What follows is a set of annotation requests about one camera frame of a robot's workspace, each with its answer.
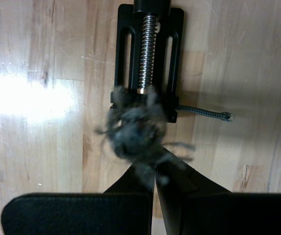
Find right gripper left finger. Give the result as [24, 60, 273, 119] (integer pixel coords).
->
[0, 164, 153, 235]

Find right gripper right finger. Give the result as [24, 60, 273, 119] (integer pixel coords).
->
[154, 146, 281, 235]

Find black clamp with red knob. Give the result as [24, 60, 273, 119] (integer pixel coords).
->
[110, 0, 233, 123]

